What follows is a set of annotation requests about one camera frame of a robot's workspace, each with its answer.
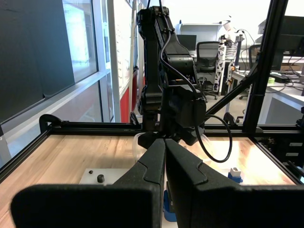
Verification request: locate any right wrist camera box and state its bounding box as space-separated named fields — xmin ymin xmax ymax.
xmin=178 ymin=96 xmax=206 ymax=129

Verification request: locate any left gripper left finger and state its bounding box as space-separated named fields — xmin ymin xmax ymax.
xmin=10 ymin=139 xmax=166 ymax=228

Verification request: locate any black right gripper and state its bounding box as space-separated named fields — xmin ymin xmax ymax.
xmin=137 ymin=92 xmax=205 ymax=148

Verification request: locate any blue holder with white socket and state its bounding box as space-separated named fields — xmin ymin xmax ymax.
xmin=227 ymin=167 xmax=244 ymax=184

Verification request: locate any black computer monitor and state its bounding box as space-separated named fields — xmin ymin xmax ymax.
xmin=177 ymin=34 xmax=197 ymax=52

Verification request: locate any large black monitor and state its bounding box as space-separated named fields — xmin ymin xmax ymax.
xmin=280 ymin=15 xmax=304 ymax=56

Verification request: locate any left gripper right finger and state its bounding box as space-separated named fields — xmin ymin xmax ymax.
xmin=165 ymin=139 xmax=304 ymax=228

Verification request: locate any black right camera cable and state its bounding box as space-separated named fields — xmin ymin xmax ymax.
xmin=159 ymin=0 xmax=233 ymax=163

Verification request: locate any white lattice robot structure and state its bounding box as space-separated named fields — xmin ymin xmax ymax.
xmin=213 ymin=20 xmax=245 ymax=93

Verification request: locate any black mesh office chair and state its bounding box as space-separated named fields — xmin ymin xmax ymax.
xmin=193 ymin=41 xmax=222 ymax=100

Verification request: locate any black aluminium frame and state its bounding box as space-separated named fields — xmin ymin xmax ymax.
xmin=0 ymin=0 xmax=304 ymax=190

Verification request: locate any clear plastic tub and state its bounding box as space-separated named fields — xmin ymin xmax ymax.
xmin=132 ymin=132 xmax=212 ymax=165

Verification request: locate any blue holder with black block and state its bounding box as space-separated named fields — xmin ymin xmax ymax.
xmin=162 ymin=187 xmax=178 ymax=223

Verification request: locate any white office desk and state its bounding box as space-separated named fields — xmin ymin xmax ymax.
xmin=231 ymin=68 xmax=304 ymax=124

